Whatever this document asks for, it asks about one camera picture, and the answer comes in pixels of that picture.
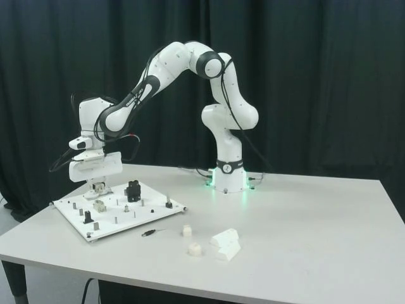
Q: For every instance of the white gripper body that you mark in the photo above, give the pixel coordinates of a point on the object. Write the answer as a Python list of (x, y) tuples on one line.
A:
[(98, 166)]

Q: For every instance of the black Ethernet plug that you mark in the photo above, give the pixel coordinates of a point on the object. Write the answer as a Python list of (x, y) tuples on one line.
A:
[(87, 218)]

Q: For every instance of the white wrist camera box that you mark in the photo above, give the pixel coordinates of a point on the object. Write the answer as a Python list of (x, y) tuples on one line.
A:
[(79, 143)]

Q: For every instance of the white small gear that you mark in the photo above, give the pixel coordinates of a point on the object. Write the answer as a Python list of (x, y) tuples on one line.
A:
[(108, 190)]

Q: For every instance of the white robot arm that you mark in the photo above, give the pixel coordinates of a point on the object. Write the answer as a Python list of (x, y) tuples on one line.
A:
[(171, 63)]

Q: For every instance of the metal waterproof plug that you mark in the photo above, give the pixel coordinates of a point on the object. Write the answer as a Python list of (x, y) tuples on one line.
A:
[(98, 187)]

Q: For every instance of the black USB plug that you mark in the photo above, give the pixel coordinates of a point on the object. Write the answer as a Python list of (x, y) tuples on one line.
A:
[(146, 234)]

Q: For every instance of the white large gear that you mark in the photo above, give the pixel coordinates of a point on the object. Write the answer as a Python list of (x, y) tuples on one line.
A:
[(89, 196)]

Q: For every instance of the white task board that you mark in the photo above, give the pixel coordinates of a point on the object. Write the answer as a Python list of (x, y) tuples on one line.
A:
[(107, 225)]

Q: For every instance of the black curtain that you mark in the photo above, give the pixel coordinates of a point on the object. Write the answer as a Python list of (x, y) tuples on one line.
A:
[(316, 63)]

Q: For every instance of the metal bolt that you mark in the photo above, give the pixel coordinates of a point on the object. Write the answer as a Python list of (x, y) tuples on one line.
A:
[(169, 202)]

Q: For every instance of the black table leg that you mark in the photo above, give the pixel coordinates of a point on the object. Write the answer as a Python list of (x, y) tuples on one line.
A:
[(14, 282)]

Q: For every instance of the black D-SUB plug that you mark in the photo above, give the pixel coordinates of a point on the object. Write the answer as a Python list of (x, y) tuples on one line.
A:
[(133, 191)]

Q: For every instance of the large white holder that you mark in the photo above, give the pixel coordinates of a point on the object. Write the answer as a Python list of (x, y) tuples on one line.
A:
[(224, 237), (229, 252)]

